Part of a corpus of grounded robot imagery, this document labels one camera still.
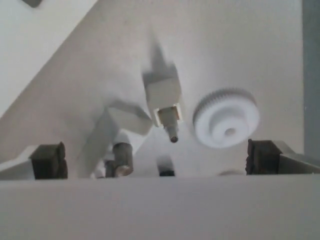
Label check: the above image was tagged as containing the grey Ethernet plug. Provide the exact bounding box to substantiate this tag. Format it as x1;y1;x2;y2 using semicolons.
141;27;184;145

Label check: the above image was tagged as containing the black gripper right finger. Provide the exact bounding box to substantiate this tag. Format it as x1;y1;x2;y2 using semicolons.
246;139;320;176

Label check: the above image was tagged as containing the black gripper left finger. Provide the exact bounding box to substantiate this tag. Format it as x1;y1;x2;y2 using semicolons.
0;141;69;180

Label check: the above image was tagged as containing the white task board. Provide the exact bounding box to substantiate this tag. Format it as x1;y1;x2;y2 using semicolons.
0;0;99;119

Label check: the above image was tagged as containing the small black plug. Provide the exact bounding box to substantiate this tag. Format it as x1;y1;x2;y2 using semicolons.
156;156;175;177

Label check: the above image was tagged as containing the white large gear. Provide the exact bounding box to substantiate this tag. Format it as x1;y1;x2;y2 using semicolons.
193;87;261;149

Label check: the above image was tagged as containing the metal round peg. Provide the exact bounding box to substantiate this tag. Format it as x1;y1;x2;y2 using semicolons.
104;161;117;179
111;141;133;176

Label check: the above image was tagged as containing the white peg holder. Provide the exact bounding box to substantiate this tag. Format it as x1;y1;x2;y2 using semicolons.
74;98;153;179

